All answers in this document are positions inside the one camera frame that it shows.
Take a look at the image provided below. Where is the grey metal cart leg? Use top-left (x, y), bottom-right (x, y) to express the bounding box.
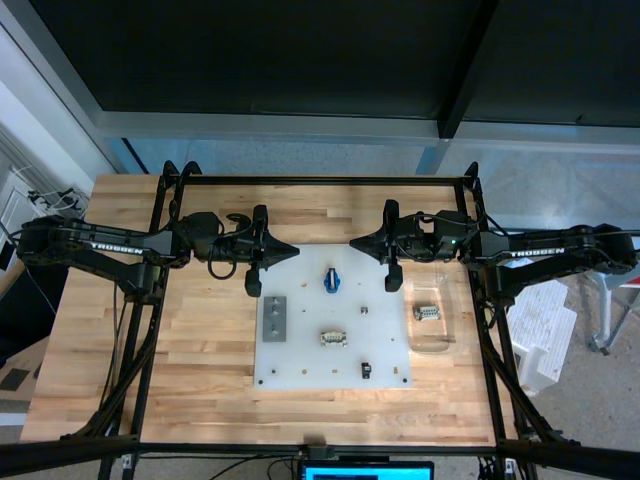
top-left (584, 272), bottom-right (640, 356)

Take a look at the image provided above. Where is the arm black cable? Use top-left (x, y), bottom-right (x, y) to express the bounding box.
top-left (206, 243), bottom-right (240, 281)
top-left (397, 242), bottom-right (441, 264)

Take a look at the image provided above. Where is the brown cardboard box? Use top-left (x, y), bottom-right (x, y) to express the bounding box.
top-left (0, 335), bottom-right (51, 401)

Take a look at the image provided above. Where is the white styrofoam block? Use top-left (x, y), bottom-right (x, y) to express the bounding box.
top-left (507, 279), bottom-right (579, 399)

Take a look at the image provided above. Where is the screen with blue edge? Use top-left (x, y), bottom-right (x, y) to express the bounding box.
top-left (298, 460), bottom-right (435, 480)

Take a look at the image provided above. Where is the black cable bundle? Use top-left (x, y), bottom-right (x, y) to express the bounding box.
top-left (27, 187), bottom-right (89, 211)

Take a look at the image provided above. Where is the white plastic board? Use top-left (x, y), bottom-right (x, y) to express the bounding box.
top-left (253, 243), bottom-right (415, 390)

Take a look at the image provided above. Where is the black table-level camera box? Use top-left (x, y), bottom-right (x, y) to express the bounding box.
top-left (299, 435), bottom-right (337, 461)

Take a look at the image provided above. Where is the clear plastic tub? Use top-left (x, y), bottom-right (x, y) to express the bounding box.
top-left (403, 272), bottom-right (459, 357)

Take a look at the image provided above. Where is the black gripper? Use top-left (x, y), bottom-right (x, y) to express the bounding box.
top-left (214, 204), bottom-right (300, 297)
top-left (348, 199), bottom-right (439, 294)

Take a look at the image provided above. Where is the grey metal block with pegs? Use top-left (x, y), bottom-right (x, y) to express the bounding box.
top-left (260, 294), bottom-right (290, 344)

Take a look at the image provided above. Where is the black table frame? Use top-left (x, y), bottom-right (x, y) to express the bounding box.
top-left (0, 159), bottom-right (640, 480)

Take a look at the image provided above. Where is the black upright post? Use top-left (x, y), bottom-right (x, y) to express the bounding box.
top-left (437, 0), bottom-right (501, 140)

